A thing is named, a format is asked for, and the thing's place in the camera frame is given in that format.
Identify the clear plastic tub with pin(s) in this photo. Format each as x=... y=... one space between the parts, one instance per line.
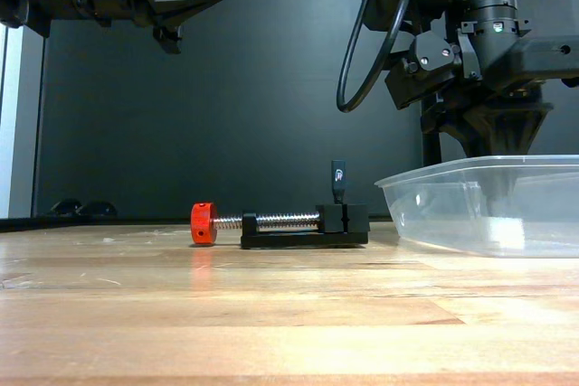
x=429 y=223

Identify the black vise with red knob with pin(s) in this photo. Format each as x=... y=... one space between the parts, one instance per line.
x=294 y=239

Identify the black vertical post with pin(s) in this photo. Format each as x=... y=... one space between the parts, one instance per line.
x=432 y=146

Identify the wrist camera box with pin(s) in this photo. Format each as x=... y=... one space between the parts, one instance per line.
x=420 y=74

